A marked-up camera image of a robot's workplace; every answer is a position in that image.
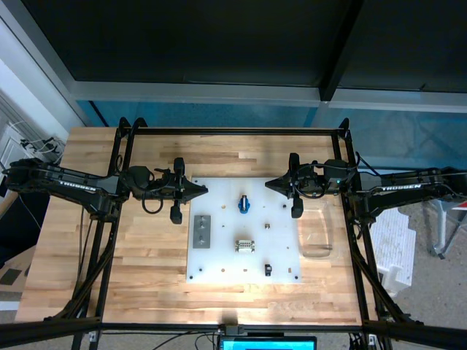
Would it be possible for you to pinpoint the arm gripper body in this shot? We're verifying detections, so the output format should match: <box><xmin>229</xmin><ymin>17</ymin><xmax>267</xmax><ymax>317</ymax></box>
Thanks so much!
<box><xmin>150</xmin><ymin>157</ymin><xmax>186</xmax><ymax>225</ymax></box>
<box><xmin>289</xmin><ymin>153</ymin><xmax>325</xmax><ymax>219</ymax></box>

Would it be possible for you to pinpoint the grey metal plate with pegs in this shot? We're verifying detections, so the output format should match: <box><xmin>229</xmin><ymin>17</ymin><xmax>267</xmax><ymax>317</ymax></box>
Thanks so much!
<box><xmin>188</xmin><ymin>214</ymin><xmax>213</xmax><ymax>249</ymax></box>

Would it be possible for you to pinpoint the clear plastic tub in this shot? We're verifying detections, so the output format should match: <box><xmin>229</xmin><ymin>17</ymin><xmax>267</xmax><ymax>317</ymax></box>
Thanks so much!
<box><xmin>297</xmin><ymin>207</ymin><xmax>342</xmax><ymax>263</ymax></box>

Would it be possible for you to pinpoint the white task board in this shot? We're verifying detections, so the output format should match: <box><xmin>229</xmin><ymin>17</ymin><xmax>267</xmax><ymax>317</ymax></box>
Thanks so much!
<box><xmin>185</xmin><ymin>176</ymin><xmax>304</xmax><ymax>284</ymax></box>

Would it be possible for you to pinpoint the white foam packing block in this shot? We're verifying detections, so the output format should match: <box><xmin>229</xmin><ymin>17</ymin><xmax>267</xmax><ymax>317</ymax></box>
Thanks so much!
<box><xmin>366</xmin><ymin>207</ymin><xmax>417</xmax><ymax>298</ymax></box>

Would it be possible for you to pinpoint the grey metal chair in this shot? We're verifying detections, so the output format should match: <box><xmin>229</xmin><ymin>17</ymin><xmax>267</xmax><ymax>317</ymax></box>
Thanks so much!
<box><xmin>422</xmin><ymin>198</ymin><xmax>467</xmax><ymax>260</ymax></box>

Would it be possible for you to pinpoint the blue-lit screen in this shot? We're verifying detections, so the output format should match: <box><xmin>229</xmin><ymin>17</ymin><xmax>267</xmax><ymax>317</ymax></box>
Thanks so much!
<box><xmin>217</xmin><ymin>335</ymin><xmax>318</xmax><ymax>350</ymax></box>

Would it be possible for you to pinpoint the black floor case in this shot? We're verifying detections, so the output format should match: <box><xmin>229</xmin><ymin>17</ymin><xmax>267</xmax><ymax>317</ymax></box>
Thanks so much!
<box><xmin>0</xmin><ymin>189</ymin><xmax>50</xmax><ymax>263</ymax></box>

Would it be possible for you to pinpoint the brown cardboard box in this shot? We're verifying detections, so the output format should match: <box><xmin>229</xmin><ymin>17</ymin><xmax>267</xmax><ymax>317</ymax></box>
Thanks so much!
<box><xmin>0</xmin><ymin>244</ymin><xmax>37</xmax><ymax>292</ymax></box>

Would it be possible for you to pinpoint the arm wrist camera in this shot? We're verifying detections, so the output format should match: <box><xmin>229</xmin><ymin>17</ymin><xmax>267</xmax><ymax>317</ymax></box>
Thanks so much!
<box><xmin>301</xmin><ymin>170</ymin><xmax>320</xmax><ymax>191</ymax></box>

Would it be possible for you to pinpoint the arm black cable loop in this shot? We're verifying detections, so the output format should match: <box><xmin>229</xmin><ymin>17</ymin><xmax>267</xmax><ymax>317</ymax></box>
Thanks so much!
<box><xmin>142</xmin><ymin>191</ymin><xmax>164</xmax><ymax>215</ymax></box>
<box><xmin>293</xmin><ymin>163</ymin><xmax>329</xmax><ymax>200</ymax></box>

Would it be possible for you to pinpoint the black table frame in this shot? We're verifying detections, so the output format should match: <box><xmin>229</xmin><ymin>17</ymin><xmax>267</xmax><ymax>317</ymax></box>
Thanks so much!
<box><xmin>0</xmin><ymin>116</ymin><xmax>467</xmax><ymax>350</ymax></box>

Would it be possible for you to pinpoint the grey aluminium partition frame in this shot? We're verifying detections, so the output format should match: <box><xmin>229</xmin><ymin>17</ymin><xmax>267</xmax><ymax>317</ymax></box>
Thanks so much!
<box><xmin>0</xmin><ymin>0</ymin><xmax>467</xmax><ymax>127</ymax></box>

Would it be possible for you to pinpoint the black vertical wall post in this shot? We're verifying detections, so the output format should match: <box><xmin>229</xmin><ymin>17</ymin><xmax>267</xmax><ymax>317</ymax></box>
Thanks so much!
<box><xmin>320</xmin><ymin>0</ymin><xmax>366</xmax><ymax>103</ymax></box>

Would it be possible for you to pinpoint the black screen cable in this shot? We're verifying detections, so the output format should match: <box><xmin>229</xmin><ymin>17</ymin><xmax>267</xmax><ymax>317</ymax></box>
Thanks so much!
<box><xmin>194</xmin><ymin>332</ymin><xmax>220</xmax><ymax>350</ymax></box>

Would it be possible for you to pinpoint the white wall cable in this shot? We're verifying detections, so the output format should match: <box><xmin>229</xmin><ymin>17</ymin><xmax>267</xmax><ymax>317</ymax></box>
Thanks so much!
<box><xmin>20</xmin><ymin>140</ymin><xmax>52</xmax><ymax>152</ymax></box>

